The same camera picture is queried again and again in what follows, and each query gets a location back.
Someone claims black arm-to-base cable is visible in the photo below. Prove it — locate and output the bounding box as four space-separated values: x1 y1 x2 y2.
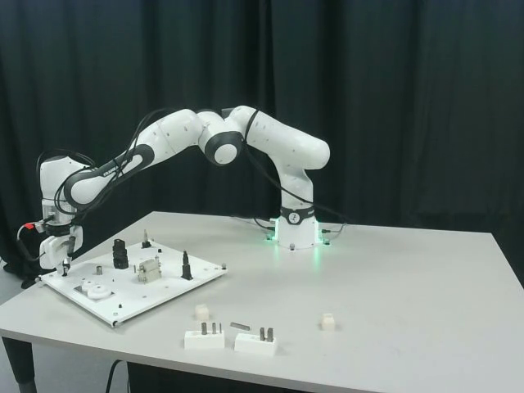
241 138 349 237

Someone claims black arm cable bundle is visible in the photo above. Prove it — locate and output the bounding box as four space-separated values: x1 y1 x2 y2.
38 106 261 230

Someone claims black waterproof plug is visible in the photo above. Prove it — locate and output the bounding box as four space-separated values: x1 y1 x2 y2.
180 250 193 282

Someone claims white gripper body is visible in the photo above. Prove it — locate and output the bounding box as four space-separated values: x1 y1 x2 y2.
39 236 70 270

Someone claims black table leg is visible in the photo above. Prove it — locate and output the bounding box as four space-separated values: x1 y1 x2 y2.
1 336 34 393

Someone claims black floor cable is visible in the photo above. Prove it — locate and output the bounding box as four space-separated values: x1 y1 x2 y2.
106 359 126 393

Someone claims black base cable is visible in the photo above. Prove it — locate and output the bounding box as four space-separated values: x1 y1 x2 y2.
251 216 276 241

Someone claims white peg holder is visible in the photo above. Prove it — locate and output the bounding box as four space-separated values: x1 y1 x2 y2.
234 332 279 355
183 328 227 350

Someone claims white task board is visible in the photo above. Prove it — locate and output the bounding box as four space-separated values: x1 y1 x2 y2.
35 228 228 328

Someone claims black curtain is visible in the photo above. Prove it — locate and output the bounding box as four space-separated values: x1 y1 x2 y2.
0 0 524 288

